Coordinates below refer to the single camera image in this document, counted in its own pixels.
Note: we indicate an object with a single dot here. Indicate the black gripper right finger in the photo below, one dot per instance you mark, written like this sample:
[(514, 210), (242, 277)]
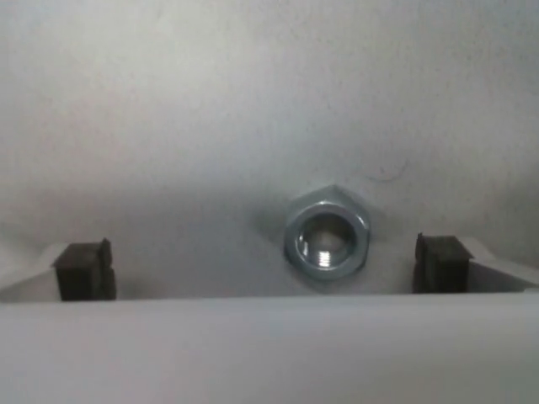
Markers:
[(442, 265)]

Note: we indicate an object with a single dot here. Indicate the metal hex nut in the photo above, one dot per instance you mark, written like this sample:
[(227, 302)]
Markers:
[(295, 248)]

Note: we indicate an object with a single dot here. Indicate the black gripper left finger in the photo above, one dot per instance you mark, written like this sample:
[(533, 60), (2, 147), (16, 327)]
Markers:
[(84, 269)]

